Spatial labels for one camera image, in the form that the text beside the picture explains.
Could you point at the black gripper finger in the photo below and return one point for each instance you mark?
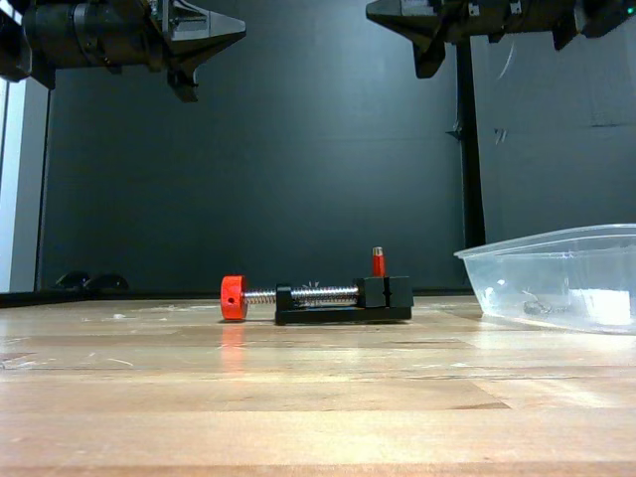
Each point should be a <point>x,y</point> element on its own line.
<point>213,25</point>
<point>407,30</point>
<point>194,52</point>
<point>385,9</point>

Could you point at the red RCA connector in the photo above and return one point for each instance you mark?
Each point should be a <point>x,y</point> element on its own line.
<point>379,263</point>

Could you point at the black clamp with red knob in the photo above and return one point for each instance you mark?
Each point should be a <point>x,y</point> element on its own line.
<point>387,293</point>

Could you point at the clear plastic tub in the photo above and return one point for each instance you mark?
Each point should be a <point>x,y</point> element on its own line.
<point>507,298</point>

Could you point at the small dark metal part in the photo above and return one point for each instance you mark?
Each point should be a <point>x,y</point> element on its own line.
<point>536,308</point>

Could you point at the small white block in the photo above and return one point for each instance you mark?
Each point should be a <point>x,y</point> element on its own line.
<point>603,305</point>

